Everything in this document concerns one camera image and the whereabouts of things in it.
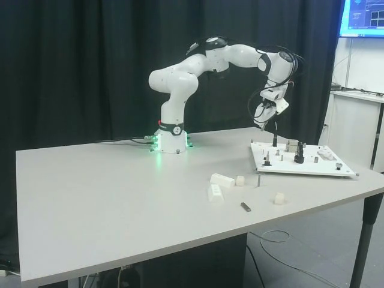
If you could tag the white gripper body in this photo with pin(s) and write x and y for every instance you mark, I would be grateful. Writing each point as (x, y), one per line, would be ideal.
(264, 115)

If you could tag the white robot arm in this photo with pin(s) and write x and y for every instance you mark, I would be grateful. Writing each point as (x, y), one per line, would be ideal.
(180, 81)

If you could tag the black metal waterproof plug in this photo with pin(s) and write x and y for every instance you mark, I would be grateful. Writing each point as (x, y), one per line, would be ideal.
(266, 163)

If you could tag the black D-SUB plug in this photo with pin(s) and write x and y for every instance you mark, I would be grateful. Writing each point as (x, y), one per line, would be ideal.
(298, 157)

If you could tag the white task board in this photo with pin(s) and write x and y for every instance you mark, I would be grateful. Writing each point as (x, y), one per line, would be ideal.
(288, 168)

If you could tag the small white cube holder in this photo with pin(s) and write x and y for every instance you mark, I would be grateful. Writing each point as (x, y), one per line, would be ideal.
(279, 198)
(240, 181)

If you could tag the long white holder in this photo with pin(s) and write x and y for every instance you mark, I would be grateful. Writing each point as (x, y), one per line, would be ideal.
(222, 180)

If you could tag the white cabinet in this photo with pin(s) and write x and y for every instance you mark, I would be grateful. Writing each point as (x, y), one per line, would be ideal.
(351, 129)

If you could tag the metal BNC plug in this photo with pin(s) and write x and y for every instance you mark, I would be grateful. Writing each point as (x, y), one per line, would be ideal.
(339, 166)

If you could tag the white holder with holes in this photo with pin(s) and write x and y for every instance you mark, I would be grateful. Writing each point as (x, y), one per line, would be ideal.
(214, 195)

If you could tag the blue screen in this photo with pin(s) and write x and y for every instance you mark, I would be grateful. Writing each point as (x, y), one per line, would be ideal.
(363, 16)

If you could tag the dark table leg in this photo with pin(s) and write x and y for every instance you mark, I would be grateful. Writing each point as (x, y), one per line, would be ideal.
(364, 228)

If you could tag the black curtain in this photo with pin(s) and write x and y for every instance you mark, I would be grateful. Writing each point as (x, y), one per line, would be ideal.
(90, 60)

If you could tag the white power strip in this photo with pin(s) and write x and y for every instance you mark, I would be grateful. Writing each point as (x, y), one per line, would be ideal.
(3, 273)

